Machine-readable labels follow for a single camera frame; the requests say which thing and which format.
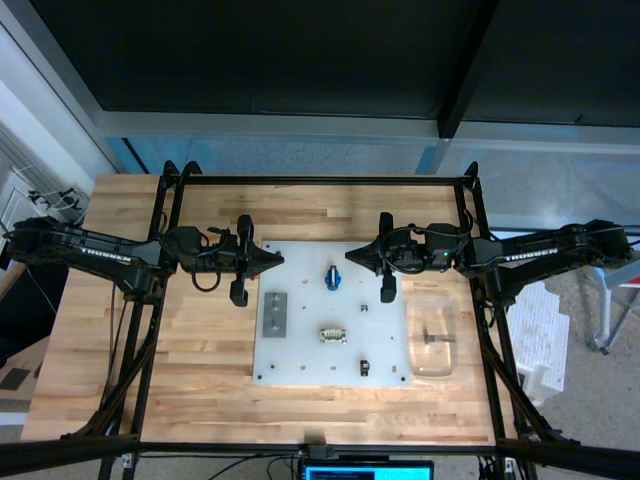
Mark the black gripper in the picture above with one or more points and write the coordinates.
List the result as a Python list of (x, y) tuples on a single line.
[(243, 290), (389, 290)]

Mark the dark metal bar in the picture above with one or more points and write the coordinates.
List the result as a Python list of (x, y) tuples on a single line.
[(429, 337)]

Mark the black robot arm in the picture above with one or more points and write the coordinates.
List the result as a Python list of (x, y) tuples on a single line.
[(530, 255), (105, 252)]

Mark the blue connector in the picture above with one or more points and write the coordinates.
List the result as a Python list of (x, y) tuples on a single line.
[(331, 280)]

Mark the grey metal plate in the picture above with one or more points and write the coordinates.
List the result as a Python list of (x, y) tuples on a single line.
[(267, 320)]

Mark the clear plastic tub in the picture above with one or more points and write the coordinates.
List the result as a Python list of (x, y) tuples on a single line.
[(425, 310)]

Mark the beige connector housing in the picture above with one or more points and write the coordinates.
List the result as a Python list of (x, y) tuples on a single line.
[(332, 335)]

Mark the white task board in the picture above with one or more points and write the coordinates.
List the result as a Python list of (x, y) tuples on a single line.
[(310, 350)]

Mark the black socket housing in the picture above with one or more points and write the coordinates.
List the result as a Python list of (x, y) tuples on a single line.
[(364, 367)]

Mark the white foam block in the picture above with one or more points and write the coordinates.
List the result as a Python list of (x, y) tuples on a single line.
[(540, 340)]

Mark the black room pillar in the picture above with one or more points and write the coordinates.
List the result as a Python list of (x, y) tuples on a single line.
[(467, 75)]

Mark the laptop screen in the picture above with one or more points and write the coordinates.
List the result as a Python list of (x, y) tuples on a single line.
[(365, 472)]

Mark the grey metal stand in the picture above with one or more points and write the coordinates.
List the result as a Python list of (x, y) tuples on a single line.
[(602, 320)]

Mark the cardboard box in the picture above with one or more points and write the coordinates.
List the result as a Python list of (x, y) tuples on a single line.
[(30, 360)]

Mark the black metal frame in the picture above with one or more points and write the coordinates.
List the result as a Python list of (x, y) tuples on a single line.
[(300, 178)]

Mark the grey aluminium partition frame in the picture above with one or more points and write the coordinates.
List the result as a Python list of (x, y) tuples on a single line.
[(250, 122)]

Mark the black table-level camera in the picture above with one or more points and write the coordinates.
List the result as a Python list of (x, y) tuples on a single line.
[(320, 451)]

